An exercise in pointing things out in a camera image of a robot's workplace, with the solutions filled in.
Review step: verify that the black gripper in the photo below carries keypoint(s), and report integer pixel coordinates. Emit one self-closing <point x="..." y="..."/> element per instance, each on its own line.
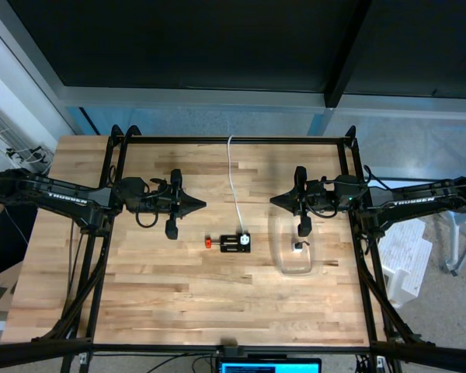
<point x="307" y="200"/>
<point x="174" y="202"/>

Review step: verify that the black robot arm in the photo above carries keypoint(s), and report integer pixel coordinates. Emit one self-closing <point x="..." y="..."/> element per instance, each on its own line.
<point x="411" y="202"/>
<point x="66" y="196"/>

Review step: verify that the white power receptacle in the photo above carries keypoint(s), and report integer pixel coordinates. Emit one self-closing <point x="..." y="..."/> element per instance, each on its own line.
<point x="244" y="239"/>

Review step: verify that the small white block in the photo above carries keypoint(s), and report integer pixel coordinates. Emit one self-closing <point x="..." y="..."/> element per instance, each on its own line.
<point x="296" y="250"/>

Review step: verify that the black vise with orange knob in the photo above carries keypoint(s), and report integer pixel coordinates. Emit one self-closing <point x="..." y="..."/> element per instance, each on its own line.
<point x="229" y="245"/>

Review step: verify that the clear plastic tub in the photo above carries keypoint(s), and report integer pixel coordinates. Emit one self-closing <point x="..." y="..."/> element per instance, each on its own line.
<point x="291" y="265"/>

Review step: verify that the white plastic step stool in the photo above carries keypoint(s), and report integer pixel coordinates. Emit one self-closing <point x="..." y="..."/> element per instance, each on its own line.
<point x="405" y="256"/>

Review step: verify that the laptop screen with blue edge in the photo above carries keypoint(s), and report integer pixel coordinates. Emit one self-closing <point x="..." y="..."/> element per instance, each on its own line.
<point x="268" y="367"/>

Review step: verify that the cardboard box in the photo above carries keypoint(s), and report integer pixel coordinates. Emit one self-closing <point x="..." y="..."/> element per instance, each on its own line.
<point x="0" y="279"/>

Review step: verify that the black aluminium frame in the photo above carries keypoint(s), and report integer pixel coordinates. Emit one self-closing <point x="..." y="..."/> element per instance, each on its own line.
<point x="159" y="140"/>

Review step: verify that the black table-level camera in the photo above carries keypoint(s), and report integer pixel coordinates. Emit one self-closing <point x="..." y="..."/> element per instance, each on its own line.
<point x="230" y="347"/>

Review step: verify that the grey metal chair frame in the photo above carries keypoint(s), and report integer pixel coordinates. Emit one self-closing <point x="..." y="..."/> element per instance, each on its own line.
<point x="454" y="248"/>

